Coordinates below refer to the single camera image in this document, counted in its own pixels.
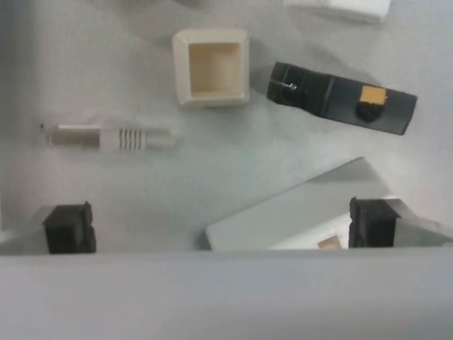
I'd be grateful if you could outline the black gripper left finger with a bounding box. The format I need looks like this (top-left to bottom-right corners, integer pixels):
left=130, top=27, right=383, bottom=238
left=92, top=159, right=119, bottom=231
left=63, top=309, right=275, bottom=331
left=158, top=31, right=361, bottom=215
left=0, top=200, right=98, bottom=256

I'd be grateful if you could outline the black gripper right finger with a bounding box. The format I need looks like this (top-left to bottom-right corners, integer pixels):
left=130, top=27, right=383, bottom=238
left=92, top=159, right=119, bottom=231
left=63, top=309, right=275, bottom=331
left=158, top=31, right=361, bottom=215
left=348, top=196, right=453, bottom=250

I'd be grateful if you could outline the white square holder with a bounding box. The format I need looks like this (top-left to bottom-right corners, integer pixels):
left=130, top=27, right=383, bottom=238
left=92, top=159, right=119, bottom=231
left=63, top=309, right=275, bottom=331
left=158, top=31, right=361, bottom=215
left=171, top=28, right=251, bottom=114

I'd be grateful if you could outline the white task board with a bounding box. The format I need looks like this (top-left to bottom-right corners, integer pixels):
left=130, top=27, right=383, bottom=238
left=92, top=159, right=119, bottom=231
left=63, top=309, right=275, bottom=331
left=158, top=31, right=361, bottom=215
left=205, top=156, right=442, bottom=252

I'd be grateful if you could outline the white Ethernet plug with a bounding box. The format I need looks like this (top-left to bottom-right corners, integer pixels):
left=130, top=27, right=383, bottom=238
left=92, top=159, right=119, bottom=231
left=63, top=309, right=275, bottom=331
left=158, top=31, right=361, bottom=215
left=38, top=118, right=184, bottom=154

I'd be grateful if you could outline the black D-SUB plug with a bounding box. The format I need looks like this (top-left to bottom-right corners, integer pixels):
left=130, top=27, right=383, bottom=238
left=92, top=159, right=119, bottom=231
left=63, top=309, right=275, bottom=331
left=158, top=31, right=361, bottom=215
left=265, top=61, right=418, bottom=136

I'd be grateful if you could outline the white holder block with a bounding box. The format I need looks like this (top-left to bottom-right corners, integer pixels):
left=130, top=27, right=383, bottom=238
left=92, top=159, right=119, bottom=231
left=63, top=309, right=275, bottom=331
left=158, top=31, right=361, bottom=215
left=282, top=0, right=392, bottom=26

